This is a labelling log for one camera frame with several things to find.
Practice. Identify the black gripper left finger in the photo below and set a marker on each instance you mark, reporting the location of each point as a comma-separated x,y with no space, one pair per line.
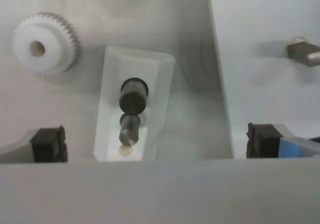
48,146

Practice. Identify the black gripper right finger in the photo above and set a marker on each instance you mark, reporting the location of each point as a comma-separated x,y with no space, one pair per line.
262,141

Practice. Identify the thin metal round peg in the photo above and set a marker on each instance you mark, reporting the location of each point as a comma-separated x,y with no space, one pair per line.
127,134

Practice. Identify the thick dark metal round peg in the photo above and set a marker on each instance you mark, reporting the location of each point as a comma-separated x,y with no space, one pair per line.
132,101

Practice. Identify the metal square peg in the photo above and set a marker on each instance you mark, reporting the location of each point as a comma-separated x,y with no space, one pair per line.
302,54

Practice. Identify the white peg holder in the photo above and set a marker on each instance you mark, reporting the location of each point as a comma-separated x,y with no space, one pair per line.
160,84

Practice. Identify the white gear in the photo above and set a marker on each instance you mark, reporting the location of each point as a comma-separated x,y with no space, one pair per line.
50,57

